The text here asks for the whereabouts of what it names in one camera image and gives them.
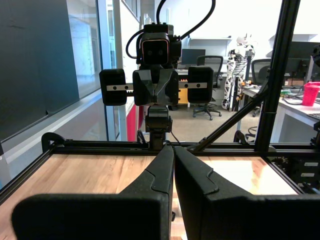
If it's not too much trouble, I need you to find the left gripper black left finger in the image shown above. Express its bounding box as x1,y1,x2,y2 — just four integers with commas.
11,145,175,240

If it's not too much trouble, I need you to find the black mesh office chair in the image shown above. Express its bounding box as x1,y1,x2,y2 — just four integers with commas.
192,55,224,121
250,59,272,118

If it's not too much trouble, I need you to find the black computer monitor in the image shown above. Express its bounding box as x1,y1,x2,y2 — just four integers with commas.
181,48,206,66
284,41,320,76

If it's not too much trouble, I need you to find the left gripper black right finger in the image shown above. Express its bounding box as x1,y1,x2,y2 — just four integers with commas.
174,146,320,240

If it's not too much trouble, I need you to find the white desk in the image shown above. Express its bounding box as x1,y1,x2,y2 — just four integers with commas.
241,86,320,145

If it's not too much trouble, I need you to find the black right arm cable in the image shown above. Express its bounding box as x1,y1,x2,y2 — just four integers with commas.
125,0,216,61

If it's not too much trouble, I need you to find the yellow cabinet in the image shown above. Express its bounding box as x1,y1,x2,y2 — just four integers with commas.
178,87,189,105

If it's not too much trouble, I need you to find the red plastic cup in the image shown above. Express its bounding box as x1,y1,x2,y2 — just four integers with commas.
302,81,320,107

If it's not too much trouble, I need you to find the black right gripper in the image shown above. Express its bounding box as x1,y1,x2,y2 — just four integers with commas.
99,64,215,106

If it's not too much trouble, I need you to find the black aluminium frame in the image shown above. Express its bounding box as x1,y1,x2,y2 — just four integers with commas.
0,0,320,203

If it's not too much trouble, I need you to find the red cabinet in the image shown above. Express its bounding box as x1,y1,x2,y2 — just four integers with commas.
126,103,145,142

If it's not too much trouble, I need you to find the white lattice robot figure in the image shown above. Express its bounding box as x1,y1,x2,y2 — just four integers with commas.
222,32,258,111

